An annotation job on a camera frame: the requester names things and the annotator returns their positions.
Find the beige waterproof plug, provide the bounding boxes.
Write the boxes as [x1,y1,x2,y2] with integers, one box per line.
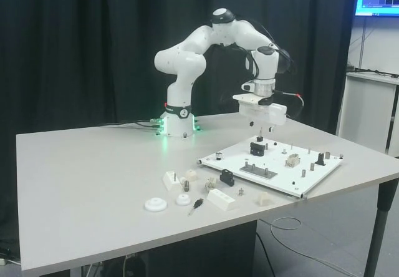
[204,177,218,193]

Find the white task board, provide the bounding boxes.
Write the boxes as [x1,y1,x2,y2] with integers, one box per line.
[196,133,345,200]

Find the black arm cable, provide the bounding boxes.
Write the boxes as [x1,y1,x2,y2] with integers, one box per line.
[218,14,296,103]

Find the white holder with holes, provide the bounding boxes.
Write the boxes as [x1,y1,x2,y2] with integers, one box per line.
[162,170,183,192]
[206,188,235,211]

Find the black USB plug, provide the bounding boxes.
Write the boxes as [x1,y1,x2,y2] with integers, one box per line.
[186,198,205,217]

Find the dark table leg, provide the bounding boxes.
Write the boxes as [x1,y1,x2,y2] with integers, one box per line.
[363,172,393,277]

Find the flat white mounting plate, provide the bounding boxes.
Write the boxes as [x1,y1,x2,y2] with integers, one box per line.
[233,93,261,104]

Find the white large gear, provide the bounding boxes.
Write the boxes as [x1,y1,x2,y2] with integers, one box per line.
[143,197,168,211]

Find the black D-SUB plug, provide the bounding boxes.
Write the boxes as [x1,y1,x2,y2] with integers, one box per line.
[219,170,235,187]

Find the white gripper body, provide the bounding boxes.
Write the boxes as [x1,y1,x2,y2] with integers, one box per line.
[238,100,287,125]

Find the black base cables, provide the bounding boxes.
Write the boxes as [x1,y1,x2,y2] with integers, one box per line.
[105,118,163,129]

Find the black floor cable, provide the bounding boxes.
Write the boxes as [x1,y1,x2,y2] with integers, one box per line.
[255,231,283,277]

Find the white cabinet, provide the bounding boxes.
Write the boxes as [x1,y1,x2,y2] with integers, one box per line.
[338,70,399,158]

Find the black curtain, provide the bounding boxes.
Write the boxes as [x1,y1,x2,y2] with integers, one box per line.
[0,0,356,172]

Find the grey floor cable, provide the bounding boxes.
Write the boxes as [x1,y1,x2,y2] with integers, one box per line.
[267,216,368,268]

